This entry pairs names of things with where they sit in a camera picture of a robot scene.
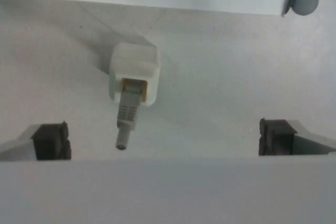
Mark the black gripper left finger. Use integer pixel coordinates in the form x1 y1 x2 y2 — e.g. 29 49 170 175
0 121 72 162

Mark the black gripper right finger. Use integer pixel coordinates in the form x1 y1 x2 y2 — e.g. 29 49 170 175
258 118 336 157

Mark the grey Ethernet plug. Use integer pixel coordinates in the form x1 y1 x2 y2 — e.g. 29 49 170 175
115 79 148 152

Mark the white Ethernet plug holder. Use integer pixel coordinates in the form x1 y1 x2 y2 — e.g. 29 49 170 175
108 41 161 108

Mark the grey marker ball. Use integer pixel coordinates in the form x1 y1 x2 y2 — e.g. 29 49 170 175
281 0 320 17

